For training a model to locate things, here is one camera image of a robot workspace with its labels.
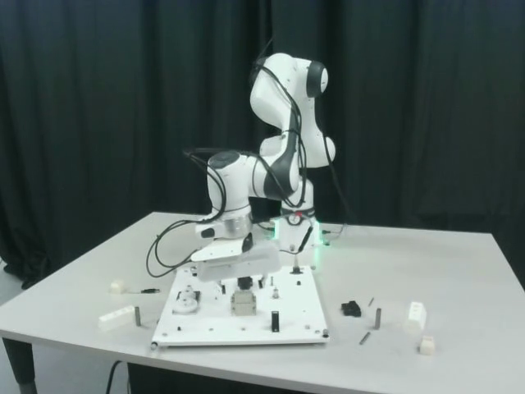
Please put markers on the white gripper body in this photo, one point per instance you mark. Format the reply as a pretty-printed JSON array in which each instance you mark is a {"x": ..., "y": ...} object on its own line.
[{"x": 246, "y": 264}]

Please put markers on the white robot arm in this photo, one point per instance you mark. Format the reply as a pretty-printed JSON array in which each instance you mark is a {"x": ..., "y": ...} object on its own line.
[{"x": 283, "y": 82}]

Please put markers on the black waterproof plug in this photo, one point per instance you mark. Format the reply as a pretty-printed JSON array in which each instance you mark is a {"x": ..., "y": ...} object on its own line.
[{"x": 244, "y": 284}]

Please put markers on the metal BNC plug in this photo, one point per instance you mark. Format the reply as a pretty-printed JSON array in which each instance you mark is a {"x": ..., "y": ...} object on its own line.
[{"x": 276, "y": 294}]

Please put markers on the white large gear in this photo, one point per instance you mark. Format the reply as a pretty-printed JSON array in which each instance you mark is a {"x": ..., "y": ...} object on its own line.
[{"x": 185, "y": 306}]

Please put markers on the white task board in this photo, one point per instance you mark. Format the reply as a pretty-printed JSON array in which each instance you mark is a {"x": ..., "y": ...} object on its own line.
[{"x": 246, "y": 328}]

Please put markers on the thin black rod red tag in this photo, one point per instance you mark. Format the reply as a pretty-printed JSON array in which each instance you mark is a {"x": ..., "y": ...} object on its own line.
[{"x": 305, "y": 240}]

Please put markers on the metal round peg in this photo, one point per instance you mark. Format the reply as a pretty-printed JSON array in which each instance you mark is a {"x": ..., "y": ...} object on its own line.
[
  {"x": 378, "y": 319},
  {"x": 138, "y": 316}
]

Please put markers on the black D-SUB plug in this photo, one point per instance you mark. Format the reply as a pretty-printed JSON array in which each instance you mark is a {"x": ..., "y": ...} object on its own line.
[{"x": 351, "y": 308}]

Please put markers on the small white holder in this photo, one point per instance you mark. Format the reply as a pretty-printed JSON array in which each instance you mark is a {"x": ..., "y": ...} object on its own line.
[
  {"x": 117, "y": 286},
  {"x": 426, "y": 344}
]

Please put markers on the long white peg holder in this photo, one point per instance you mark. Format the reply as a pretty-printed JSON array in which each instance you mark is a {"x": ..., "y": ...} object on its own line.
[{"x": 117, "y": 318}]

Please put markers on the tall white peg holder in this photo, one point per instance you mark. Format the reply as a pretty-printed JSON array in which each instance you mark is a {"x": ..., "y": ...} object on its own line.
[{"x": 415, "y": 317}]

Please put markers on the black curtains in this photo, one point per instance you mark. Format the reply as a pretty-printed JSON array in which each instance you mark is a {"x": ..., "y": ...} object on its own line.
[{"x": 102, "y": 102}]

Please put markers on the black table leg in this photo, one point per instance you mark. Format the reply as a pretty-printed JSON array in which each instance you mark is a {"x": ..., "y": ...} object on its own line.
[{"x": 18, "y": 365}]

